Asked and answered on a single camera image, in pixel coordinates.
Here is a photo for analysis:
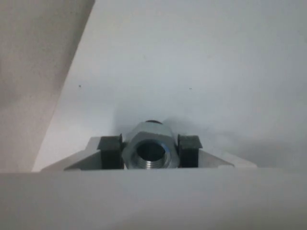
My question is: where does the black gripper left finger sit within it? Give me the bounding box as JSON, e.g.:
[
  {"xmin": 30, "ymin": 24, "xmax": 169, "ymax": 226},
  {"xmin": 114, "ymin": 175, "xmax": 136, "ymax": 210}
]
[{"xmin": 39, "ymin": 135, "xmax": 123, "ymax": 172}]

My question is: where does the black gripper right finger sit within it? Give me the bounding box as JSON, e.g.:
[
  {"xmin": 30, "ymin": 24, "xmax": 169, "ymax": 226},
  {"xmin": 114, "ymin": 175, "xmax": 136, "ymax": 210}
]
[{"xmin": 177, "ymin": 135, "xmax": 256, "ymax": 171}]

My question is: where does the white task board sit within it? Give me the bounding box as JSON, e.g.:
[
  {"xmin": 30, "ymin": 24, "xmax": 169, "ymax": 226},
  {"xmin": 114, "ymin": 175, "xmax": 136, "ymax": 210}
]
[{"xmin": 31, "ymin": 0, "xmax": 307, "ymax": 173}]

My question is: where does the metal hex bolt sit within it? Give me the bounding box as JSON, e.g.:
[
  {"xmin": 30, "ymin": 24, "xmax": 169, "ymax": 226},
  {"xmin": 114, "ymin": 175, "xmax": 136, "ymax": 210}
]
[{"xmin": 121, "ymin": 119, "xmax": 180, "ymax": 170}]

